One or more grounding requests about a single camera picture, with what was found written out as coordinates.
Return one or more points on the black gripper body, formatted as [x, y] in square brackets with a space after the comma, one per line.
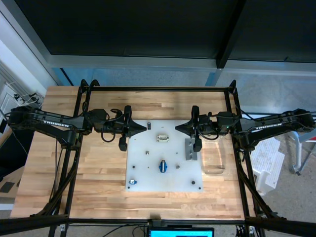
[198, 144]
[123, 144]

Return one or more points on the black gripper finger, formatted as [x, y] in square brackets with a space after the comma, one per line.
[134, 125]
[187, 130]
[187, 125]
[134, 130]

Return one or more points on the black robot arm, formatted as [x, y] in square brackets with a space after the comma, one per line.
[267, 128]
[61, 124]

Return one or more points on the grey aluminium block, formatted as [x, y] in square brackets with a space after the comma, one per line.
[188, 148]

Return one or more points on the black connector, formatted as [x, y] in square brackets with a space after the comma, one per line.
[149, 126]

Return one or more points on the clear plastic tub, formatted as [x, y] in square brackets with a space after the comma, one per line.
[213, 158]

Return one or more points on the beige connector housing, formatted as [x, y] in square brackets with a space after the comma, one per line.
[163, 138]

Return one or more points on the blue square holder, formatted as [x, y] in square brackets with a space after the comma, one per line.
[135, 182]

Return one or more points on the white task board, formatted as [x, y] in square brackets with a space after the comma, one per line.
[148, 177]

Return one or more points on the blue round holder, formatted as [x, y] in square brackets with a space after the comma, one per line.
[160, 170]

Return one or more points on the white foam packing piece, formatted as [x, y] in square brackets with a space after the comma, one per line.
[266, 168]

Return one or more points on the black room column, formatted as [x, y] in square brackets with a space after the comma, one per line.
[223, 61]

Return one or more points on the blue laptop screen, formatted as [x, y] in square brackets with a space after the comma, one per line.
[180, 233]

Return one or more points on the grey metal stand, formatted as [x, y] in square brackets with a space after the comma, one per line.
[298, 153]

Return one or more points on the brown cardboard box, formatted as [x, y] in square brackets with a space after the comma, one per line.
[14, 177]

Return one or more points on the white cabinet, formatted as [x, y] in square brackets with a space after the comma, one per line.
[6, 103]

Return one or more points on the black aluminium table frame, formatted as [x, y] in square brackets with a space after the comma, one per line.
[158, 89]

